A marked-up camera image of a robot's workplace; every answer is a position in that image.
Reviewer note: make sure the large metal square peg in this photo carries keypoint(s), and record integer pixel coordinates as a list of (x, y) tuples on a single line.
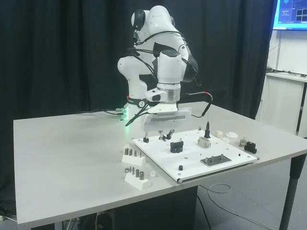
[(126, 151)]

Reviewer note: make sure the white task board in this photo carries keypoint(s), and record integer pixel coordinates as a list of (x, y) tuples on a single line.
[(192, 153)]

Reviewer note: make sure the white large gear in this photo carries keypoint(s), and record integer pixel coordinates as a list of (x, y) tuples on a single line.
[(232, 135)]

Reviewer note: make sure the black curtain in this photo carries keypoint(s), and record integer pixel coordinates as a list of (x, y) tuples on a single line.
[(60, 60)]

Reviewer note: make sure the white medium gear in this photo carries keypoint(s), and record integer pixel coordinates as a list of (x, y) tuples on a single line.
[(226, 139)]

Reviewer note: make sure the medium metal round peg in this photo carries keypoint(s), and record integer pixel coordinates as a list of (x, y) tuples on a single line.
[(137, 173)]

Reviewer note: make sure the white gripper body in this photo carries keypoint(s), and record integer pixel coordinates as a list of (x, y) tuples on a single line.
[(165, 124)]

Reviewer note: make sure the small white holder cube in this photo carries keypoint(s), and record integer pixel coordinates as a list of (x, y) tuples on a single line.
[(220, 133)]

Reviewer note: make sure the white small gear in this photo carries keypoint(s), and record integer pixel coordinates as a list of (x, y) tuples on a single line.
[(152, 174)]

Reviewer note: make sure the large metal round peg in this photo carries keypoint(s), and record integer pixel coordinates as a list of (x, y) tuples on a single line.
[(142, 175)]

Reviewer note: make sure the grey metal connector block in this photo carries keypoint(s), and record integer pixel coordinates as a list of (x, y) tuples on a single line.
[(242, 141)]

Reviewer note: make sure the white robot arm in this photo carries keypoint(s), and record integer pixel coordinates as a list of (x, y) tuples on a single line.
[(168, 67)]

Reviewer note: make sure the black under-table cabinet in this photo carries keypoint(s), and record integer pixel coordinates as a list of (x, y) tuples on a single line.
[(120, 208)]

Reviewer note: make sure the blue screen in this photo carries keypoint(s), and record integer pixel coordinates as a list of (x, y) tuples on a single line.
[(291, 14)]

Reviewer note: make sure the black D-SUB plug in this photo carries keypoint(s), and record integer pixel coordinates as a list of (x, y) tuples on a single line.
[(250, 147)]

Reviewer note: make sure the black table leg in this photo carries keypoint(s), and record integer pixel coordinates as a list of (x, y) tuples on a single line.
[(291, 191)]

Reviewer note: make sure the metal hex nut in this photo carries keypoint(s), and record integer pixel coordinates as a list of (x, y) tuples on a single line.
[(126, 170)]

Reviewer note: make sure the white round peg holder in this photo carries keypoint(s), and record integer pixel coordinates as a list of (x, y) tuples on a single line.
[(136, 183)]

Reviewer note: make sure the white square peg holder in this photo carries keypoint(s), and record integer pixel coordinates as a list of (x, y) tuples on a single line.
[(133, 160)]

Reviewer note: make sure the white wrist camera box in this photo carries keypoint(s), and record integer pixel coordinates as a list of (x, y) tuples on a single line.
[(154, 95)]

